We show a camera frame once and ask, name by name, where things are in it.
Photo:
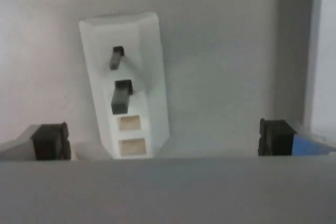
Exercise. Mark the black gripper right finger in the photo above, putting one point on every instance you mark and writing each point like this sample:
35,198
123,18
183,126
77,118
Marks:
278,137

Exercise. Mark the thick metal square peg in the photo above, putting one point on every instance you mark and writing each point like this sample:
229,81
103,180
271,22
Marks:
121,98

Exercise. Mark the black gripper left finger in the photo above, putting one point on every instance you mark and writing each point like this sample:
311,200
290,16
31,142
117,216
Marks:
51,142

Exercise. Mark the white square peg holder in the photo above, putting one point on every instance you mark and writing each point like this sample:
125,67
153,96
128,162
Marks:
149,77

